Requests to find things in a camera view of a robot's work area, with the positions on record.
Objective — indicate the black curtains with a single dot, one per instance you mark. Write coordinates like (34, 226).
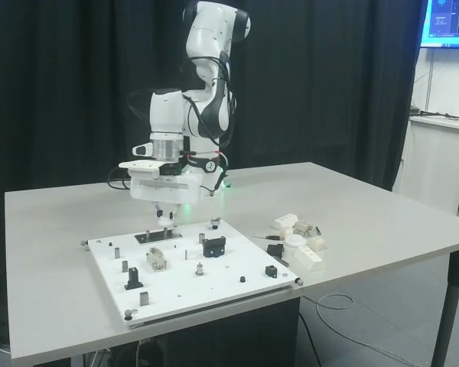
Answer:
(61, 95)

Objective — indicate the beige waterproof plug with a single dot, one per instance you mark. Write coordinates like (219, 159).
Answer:
(304, 228)

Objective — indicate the white cabinet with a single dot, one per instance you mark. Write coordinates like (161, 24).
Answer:
(436, 164)

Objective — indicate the black USB plug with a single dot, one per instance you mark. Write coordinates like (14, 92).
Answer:
(269, 237)

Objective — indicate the metal square peg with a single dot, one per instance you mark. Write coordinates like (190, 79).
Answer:
(124, 267)
(116, 253)
(144, 299)

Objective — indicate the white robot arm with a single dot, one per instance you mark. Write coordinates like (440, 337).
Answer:
(199, 34)

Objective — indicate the black D-SUB plug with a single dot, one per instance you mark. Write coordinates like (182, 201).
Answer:
(275, 249)

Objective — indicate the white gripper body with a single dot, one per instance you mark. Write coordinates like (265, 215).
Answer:
(168, 191)

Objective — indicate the black table leg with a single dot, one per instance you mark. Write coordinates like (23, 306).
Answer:
(455, 306)

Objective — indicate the white large gear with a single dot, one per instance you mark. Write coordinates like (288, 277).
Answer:
(295, 241)

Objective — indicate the white task board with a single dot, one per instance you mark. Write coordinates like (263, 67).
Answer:
(199, 283)

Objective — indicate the blue screen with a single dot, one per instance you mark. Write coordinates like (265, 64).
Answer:
(449, 23)

